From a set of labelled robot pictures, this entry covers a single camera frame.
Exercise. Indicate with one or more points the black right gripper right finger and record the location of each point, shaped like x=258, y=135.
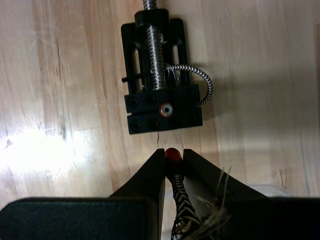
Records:
x=262, y=220

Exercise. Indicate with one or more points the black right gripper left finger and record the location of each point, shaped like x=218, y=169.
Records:
x=75, y=220

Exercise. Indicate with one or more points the black clamp with red knob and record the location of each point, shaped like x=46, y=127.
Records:
x=190, y=122

